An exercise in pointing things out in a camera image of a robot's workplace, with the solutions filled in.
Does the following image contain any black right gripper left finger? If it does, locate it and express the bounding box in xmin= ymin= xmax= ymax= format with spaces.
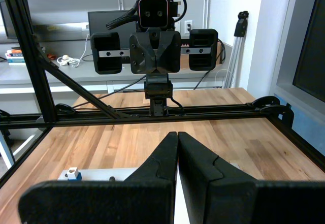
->
xmin=18 ymin=132 xmax=178 ymax=224

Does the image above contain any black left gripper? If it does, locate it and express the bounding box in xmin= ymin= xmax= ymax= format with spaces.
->
xmin=90 ymin=28 xmax=219 ymax=75

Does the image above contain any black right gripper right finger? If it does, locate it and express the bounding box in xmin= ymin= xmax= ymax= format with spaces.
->
xmin=178 ymin=132 xmax=325 ymax=224

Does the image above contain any white board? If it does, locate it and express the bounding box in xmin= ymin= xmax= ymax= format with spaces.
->
xmin=57 ymin=162 xmax=241 ymax=224

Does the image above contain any brown cardboard box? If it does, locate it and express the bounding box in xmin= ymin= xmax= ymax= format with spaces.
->
xmin=179 ymin=40 xmax=222 ymax=70

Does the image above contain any white connector block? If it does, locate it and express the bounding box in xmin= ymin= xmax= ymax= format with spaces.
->
xmin=66 ymin=167 xmax=79 ymax=180

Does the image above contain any black computer monitor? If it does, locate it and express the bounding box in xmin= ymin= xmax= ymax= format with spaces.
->
xmin=0 ymin=0 xmax=31 ymax=41
xmin=88 ymin=11 xmax=139 ymax=42

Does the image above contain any grey desk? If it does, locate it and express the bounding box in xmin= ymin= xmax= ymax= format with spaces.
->
xmin=0 ymin=41 xmax=233 ymax=95

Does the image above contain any black and silver tripod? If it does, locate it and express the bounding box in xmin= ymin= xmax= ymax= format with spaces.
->
xmin=222 ymin=10 xmax=250 ymax=89

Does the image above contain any blue panel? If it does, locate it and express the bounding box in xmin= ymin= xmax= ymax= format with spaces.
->
xmin=274 ymin=94 xmax=325 ymax=156

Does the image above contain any stack of books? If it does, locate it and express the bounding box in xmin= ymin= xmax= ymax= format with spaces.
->
xmin=5 ymin=49 xmax=26 ymax=65

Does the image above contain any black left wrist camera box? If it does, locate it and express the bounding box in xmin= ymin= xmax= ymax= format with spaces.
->
xmin=136 ymin=0 xmax=171 ymax=29

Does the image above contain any black braided cable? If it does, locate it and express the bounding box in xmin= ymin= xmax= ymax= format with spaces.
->
xmin=106 ymin=7 xmax=140 ymax=30

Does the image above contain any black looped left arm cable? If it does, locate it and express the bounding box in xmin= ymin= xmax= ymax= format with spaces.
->
xmin=167 ymin=0 xmax=188 ymax=21

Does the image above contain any white coiled cable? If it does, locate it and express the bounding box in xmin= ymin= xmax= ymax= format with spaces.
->
xmin=56 ymin=34 xmax=91 ymax=69

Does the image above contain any black aluminium frame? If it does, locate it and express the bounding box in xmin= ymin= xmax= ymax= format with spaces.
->
xmin=0 ymin=0 xmax=325 ymax=189

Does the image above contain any dark screen in white frame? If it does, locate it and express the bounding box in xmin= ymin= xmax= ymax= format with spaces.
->
xmin=291 ymin=0 xmax=325 ymax=104

